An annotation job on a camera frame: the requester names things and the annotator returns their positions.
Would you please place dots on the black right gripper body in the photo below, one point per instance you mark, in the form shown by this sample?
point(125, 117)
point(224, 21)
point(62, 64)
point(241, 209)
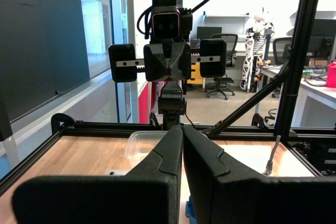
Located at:
point(123, 53)

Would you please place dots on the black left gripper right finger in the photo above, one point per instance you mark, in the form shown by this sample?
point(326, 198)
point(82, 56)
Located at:
point(262, 200)

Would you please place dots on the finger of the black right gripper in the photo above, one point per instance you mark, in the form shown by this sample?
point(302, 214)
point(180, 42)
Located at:
point(181, 64)
point(155, 64)

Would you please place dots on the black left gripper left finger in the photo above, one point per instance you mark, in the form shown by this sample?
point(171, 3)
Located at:
point(105, 200)

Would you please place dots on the yellow drawer cabinet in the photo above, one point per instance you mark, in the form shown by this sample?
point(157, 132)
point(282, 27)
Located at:
point(195, 75)

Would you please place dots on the black computer monitor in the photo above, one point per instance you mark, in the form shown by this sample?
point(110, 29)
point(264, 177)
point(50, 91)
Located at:
point(317, 32)
point(204, 32)

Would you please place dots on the white and red partition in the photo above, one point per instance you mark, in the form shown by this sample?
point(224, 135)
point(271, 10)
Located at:
point(143, 103)

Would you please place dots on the grey window mullion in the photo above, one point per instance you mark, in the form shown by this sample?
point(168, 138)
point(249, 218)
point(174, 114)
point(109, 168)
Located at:
point(115, 11)

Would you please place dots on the white task board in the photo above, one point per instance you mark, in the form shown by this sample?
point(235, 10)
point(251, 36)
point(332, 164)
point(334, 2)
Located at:
point(244, 158)

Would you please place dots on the black mesh office chair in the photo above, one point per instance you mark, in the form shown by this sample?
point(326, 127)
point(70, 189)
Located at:
point(281, 48)
point(231, 48)

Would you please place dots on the clear plastic tub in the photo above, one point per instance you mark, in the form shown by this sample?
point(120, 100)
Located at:
point(139, 145)

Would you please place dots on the white lattice robot figure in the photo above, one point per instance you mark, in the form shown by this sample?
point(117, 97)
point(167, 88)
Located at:
point(248, 66)

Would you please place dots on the red container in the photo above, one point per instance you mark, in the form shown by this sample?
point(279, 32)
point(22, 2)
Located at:
point(331, 77)

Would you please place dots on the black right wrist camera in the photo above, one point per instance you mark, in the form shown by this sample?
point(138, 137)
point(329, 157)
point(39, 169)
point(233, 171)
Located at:
point(165, 24)

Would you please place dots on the white wall shelf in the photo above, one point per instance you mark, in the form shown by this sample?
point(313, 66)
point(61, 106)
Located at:
point(223, 17)

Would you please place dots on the blue and black socket mount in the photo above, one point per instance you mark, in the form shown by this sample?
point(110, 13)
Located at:
point(189, 211)

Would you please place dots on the black metal frame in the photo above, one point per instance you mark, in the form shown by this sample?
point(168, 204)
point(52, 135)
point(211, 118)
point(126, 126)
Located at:
point(105, 125)

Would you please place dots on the grey metal wall rail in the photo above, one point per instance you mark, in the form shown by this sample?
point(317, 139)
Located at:
point(65, 100)

